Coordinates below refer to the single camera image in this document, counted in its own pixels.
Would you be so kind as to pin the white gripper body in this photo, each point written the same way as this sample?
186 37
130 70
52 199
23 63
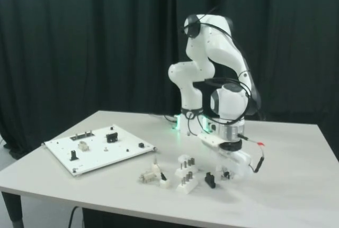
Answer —
238 163

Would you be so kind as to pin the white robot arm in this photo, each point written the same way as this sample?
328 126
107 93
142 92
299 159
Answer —
225 53

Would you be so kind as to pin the black D-SUB plug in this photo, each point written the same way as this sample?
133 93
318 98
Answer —
210 180

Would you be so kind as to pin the large metal square peg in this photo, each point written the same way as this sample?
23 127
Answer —
191 162

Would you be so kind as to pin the white holder square pegs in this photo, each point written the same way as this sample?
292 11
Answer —
186 170

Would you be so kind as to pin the white holder round pegs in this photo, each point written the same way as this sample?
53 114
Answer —
186 187

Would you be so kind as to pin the white large gear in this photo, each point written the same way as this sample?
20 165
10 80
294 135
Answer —
184 157

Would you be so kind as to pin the black USB plug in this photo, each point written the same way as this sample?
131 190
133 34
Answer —
163 176

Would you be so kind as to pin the white small holder with plug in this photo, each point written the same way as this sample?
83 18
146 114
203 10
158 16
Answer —
155 169

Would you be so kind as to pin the beige metal connector plug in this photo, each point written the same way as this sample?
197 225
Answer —
147 177

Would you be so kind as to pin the black equipment box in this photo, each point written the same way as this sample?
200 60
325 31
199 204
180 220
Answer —
159 220

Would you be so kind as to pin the white task board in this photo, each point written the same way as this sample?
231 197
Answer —
92 159

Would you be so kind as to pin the black curtain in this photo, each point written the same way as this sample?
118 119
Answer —
53 53

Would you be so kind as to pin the black table leg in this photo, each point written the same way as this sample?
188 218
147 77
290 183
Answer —
12 212

